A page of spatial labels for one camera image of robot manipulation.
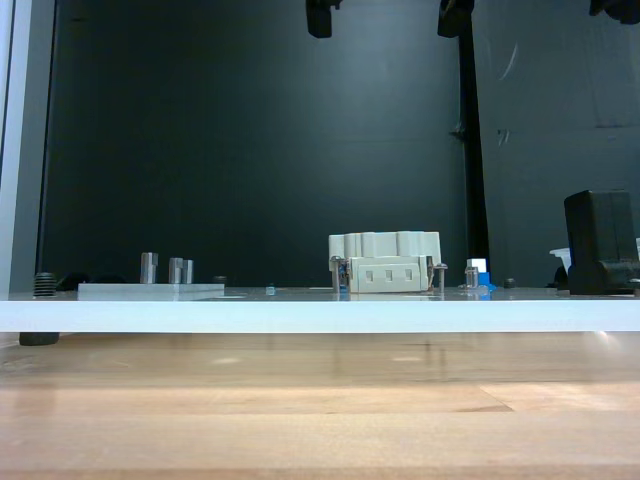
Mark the grey metal plate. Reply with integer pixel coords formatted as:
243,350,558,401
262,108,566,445
77,282,225,302

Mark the black connector block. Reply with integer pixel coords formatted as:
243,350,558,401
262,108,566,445
563,188,640,296

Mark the black wall post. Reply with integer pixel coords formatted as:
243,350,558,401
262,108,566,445
457,0,490,289

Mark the black corner screw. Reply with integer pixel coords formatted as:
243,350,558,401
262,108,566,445
32,272,57,300

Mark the grey aluminium wall frame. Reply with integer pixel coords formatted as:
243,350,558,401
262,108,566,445
0,0,57,301

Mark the small blue white connector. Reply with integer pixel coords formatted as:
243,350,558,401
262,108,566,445
467,257,495,294

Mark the beige HAN10E hub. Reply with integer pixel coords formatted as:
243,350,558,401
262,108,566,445
329,254,450,294

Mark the white plastic board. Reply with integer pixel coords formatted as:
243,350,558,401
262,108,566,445
0,285,640,334

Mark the beige HAN10E connector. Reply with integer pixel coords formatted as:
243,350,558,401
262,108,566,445
327,230,442,262

